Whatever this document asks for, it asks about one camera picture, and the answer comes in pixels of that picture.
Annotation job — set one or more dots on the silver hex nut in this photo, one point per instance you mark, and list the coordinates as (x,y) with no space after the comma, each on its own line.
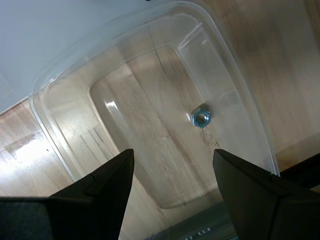
(208,120)

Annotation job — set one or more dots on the black aluminium table frame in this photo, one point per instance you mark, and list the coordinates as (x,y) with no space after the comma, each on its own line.
(307,172)

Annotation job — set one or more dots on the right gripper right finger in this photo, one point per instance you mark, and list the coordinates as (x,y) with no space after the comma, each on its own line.
(270,215)

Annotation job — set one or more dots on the white board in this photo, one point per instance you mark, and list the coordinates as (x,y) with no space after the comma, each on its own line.
(37,37)

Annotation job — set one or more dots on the clear plastic tub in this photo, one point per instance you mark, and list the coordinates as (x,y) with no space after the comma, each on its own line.
(150,100)

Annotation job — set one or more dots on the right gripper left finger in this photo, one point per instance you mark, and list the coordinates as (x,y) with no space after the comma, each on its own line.
(75,215)

